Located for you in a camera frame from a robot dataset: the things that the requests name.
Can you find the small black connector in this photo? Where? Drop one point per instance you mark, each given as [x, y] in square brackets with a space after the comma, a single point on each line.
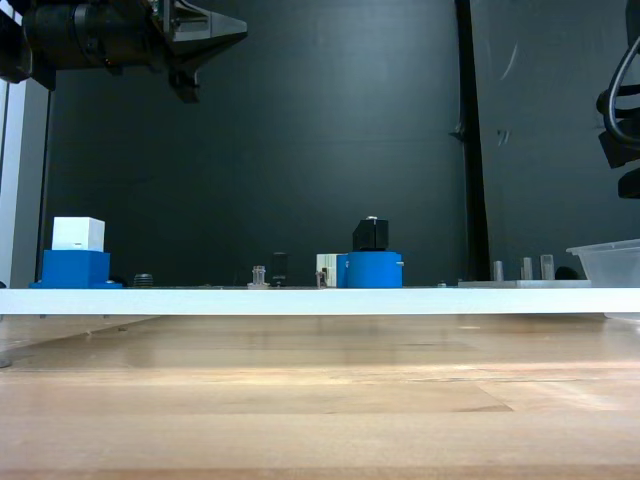
[280, 267]

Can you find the white rectangular connector housing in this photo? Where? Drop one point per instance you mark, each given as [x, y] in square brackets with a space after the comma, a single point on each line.
[327, 265]

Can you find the black plug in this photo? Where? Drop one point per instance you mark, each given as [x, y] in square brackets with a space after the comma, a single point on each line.
[372, 234]

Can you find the white taskboard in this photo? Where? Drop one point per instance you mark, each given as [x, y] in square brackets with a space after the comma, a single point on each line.
[320, 300]

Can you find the black round knob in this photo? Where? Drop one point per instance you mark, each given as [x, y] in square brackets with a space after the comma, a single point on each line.
[144, 280]

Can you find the thin metal peg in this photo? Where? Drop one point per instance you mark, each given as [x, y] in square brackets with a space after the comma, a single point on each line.
[498, 271]

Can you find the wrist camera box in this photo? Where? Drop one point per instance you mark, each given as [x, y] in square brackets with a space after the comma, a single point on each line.
[622, 150]

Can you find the medium metal peg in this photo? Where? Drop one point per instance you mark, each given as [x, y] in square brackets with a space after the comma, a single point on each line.
[526, 270]

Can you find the white cube block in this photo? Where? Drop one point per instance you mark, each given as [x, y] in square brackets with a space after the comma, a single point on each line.
[79, 234]

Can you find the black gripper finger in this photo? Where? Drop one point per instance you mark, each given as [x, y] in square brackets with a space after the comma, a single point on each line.
[210, 49]
[631, 184]
[225, 26]

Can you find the blue round socket holder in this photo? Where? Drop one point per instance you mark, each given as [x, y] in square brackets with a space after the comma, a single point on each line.
[372, 270]

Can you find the blue square base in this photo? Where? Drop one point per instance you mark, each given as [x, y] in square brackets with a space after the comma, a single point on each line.
[75, 269]

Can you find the thick metal peg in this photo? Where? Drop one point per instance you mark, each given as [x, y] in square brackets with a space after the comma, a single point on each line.
[547, 267]

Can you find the clear plastic tub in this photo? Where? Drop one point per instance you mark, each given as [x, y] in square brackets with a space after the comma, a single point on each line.
[615, 265]

